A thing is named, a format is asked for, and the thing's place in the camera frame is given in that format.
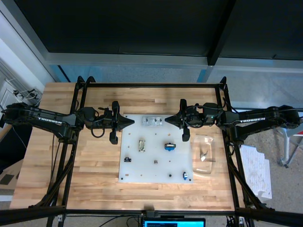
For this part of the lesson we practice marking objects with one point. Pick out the beige rectangular connector housing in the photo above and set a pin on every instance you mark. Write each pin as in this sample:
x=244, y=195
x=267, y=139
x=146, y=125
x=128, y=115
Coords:
x=141, y=145

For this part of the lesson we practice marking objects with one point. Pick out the white taskboard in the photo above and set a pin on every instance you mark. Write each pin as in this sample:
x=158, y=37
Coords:
x=151, y=142

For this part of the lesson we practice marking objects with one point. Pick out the small black camera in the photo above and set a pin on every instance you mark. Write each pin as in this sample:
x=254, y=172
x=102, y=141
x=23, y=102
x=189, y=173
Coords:
x=151, y=213

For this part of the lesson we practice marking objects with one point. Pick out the laptop screen with blue edge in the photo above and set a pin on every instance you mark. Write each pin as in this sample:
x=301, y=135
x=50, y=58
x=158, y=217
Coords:
x=172, y=223

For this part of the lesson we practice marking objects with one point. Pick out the small black clamp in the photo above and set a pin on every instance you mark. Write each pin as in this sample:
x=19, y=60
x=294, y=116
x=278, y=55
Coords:
x=127, y=159

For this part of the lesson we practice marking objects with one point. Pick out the black aluminium frame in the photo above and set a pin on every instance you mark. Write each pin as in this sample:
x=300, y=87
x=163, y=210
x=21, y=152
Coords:
x=151, y=85

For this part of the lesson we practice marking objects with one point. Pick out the cardboard box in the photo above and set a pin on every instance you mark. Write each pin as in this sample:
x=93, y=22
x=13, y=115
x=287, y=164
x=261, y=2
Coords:
x=13, y=169

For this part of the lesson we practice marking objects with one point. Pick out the black wall post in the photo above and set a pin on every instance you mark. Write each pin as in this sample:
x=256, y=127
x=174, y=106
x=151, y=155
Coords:
x=214, y=56

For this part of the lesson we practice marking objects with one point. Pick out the small blue RJ45 socket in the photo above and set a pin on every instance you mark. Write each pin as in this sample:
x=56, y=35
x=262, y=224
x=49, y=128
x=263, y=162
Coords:
x=185, y=177

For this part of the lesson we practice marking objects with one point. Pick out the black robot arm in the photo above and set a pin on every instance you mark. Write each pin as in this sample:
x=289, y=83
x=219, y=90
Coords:
x=251, y=119
x=47, y=119

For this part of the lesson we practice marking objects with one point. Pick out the grey metal stand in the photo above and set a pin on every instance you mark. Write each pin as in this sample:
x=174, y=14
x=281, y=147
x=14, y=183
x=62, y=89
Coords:
x=287, y=146

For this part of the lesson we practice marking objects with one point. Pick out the blue and black connector mount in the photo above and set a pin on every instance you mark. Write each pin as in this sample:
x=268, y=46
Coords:
x=170, y=147

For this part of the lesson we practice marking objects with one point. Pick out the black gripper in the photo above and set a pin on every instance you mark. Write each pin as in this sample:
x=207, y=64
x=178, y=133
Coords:
x=191, y=117
x=109, y=119

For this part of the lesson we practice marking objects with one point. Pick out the clear plastic tub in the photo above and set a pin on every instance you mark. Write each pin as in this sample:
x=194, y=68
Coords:
x=204, y=169

